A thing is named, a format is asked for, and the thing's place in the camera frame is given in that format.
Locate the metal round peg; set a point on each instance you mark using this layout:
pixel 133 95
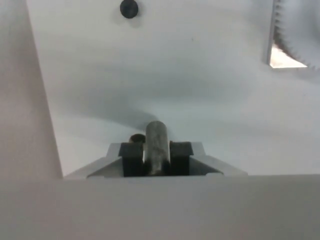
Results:
pixel 157 145

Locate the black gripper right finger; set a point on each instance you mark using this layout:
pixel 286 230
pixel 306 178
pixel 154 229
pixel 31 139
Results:
pixel 180 158

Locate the black round knob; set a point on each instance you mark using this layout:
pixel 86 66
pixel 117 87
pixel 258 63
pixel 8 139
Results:
pixel 129 8

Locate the white medium gear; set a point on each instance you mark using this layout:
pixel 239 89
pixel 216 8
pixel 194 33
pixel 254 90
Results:
pixel 297 30

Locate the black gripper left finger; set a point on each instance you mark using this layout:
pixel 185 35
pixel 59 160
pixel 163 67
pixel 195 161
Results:
pixel 131 160

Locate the white task board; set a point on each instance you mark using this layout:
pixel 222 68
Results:
pixel 175 75

